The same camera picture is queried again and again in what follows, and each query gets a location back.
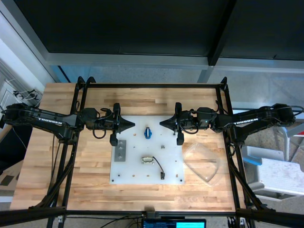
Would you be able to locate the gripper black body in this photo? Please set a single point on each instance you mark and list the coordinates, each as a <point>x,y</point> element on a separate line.
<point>115,123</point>
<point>179,123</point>

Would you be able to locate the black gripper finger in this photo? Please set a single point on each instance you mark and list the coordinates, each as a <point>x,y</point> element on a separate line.
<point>170,121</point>
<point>170,126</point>
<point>124,126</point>
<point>124,122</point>

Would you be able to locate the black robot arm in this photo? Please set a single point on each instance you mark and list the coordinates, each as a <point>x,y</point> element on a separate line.
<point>244,122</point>
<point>47,118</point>

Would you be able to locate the beige connector housing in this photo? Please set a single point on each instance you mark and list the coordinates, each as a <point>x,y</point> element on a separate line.
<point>147,160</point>

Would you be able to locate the black USB hub socket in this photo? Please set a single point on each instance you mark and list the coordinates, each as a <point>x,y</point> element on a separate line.
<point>162,178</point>

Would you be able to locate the blue plastic clamp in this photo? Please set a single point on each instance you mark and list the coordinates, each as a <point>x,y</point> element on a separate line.
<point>145,135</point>

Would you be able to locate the silver metal bar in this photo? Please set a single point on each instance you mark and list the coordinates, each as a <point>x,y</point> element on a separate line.
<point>148,131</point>

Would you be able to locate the grey metal plate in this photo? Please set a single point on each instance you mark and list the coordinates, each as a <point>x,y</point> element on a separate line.
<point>116,159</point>

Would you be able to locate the clear plastic tub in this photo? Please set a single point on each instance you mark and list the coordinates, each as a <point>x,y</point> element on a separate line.
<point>202,164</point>

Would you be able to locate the white mounting board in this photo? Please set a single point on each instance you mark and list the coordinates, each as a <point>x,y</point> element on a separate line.
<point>142,171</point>

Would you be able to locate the blue-edged screen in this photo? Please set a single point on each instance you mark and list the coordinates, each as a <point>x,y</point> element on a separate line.
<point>185,224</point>

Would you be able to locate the white step stool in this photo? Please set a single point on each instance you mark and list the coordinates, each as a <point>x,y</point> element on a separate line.
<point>280,175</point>

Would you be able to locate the brown cardboard box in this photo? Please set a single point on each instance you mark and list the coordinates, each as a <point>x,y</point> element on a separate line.
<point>9,180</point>

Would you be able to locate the black metal table frame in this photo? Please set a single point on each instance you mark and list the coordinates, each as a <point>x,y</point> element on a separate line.
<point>154,85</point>

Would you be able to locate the grey aluminium partition frame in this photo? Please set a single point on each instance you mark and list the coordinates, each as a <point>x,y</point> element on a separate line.
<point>142,59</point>

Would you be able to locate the small black camera box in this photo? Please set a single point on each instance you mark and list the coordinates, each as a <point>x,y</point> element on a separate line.
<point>150,213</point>

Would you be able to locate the black wall post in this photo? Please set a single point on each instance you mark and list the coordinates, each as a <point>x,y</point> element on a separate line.
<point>221,35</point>

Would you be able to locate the white metal chair frame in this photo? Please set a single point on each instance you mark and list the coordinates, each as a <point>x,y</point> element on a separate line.
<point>285,142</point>

